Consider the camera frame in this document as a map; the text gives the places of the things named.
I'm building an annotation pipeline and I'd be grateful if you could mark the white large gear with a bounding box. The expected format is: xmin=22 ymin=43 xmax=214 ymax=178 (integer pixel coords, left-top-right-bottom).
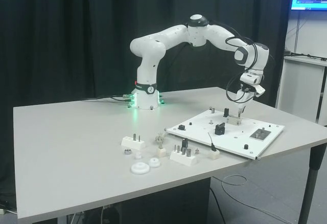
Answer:
xmin=130 ymin=162 xmax=149 ymax=175

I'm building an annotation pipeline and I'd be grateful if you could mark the white medium gear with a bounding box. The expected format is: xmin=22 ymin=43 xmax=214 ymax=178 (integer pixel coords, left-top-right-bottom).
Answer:
xmin=148 ymin=157 xmax=161 ymax=169

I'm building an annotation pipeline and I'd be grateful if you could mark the white round peg holder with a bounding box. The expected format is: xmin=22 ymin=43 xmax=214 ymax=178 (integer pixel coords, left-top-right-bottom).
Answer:
xmin=169 ymin=151 xmax=199 ymax=168

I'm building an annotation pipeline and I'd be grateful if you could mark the white square peg holder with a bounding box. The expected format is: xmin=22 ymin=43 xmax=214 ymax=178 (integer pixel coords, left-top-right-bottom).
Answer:
xmin=121 ymin=136 xmax=147 ymax=151

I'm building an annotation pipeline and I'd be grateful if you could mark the black curtain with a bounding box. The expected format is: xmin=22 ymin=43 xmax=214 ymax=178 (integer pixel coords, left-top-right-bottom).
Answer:
xmin=0 ymin=0 xmax=293 ymax=204

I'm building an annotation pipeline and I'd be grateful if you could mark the black base cable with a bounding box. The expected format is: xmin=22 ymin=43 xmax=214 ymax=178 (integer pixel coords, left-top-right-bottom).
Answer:
xmin=84 ymin=95 xmax=133 ymax=102

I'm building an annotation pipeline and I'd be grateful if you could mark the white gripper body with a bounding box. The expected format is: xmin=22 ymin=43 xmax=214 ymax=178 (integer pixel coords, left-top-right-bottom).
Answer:
xmin=235 ymin=88 xmax=254 ymax=107

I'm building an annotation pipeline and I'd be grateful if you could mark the grey floor cable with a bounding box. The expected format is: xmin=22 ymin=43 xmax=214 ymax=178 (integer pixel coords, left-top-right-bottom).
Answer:
xmin=220 ymin=174 xmax=305 ymax=224

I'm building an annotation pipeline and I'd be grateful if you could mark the dark table leg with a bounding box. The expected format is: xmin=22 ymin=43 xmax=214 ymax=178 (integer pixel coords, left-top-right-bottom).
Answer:
xmin=298 ymin=147 xmax=324 ymax=224

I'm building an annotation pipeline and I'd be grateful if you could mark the white cabinet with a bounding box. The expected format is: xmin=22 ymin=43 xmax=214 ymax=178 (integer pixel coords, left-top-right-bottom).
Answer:
xmin=276 ymin=55 xmax=327 ymax=127

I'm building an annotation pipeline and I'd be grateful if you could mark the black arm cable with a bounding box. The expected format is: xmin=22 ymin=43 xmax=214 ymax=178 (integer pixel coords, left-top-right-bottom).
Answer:
xmin=225 ymin=36 xmax=258 ymax=102

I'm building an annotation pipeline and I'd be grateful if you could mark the white task board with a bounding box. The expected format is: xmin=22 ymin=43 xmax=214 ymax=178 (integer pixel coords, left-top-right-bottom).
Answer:
xmin=165 ymin=105 xmax=286 ymax=161

